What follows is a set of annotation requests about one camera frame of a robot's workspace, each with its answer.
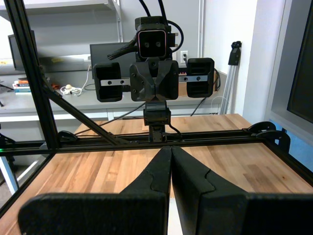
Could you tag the aluminium tripod stand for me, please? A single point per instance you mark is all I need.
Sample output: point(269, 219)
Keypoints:
point(231, 80)

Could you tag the grey office desk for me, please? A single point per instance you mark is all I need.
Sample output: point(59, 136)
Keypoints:
point(36, 102)

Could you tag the black aluminium table frame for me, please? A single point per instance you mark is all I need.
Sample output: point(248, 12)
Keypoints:
point(33, 73)

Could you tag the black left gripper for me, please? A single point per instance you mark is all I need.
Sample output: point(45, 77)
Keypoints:
point(108, 73)

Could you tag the white wall outlet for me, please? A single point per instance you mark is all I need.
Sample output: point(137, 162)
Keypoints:
point(184, 57)

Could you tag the white wall shelf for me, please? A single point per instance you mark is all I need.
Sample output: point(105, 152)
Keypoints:
point(61, 6)

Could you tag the black computer monitor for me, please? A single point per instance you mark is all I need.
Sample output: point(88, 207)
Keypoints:
point(14, 54)
point(110, 52)

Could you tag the white taskboard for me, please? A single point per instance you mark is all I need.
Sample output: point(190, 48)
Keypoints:
point(175, 218)

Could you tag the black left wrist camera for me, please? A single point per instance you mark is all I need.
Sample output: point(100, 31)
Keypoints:
point(151, 45)

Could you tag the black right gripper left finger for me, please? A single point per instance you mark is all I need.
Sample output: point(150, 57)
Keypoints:
point(97, 215)

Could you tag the book stack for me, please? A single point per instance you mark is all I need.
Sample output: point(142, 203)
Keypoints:
point(21, 87)

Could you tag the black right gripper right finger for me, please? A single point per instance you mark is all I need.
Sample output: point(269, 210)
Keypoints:
point(244, 215)

